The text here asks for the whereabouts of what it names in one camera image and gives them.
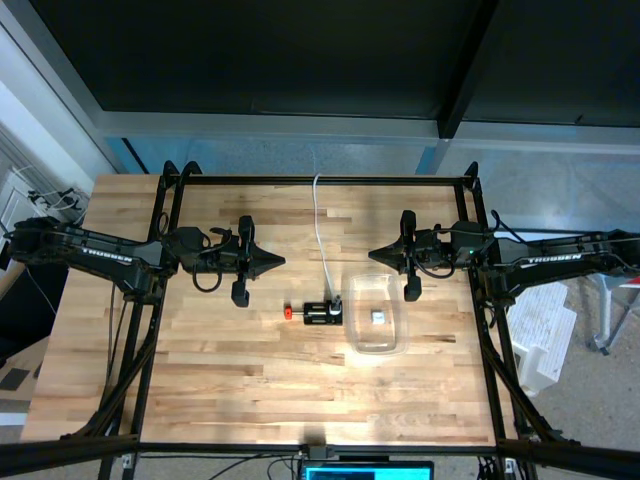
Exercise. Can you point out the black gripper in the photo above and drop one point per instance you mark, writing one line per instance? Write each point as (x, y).
(225, 257)
(425, 252)

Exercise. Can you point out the small white block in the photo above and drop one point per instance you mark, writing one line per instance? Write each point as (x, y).
(378, 318)

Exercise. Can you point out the black clamp with red knob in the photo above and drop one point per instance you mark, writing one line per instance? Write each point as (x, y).
(315, 312)

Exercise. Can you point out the clear plastic tub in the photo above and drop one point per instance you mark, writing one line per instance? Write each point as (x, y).
(375, 345)

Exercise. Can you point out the white foam packing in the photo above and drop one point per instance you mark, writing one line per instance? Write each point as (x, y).
(540, 325)

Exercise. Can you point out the blue-edged laptop screen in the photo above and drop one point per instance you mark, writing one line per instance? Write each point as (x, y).
(365, 472)

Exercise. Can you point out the grey metal stand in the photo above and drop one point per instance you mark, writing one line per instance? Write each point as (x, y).
(605, 310)

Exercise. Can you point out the black aluminium table frame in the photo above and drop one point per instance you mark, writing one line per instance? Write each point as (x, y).
(350, 181)

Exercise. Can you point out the black curved frame bracket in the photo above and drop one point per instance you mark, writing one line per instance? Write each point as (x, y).
(191, 163)
(170, 162)
(473, 163)

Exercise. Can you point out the black wall post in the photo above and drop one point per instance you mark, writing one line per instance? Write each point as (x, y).
(465, 75)

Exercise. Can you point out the black table-level camera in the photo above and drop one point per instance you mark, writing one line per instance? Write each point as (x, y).
(316, 451)

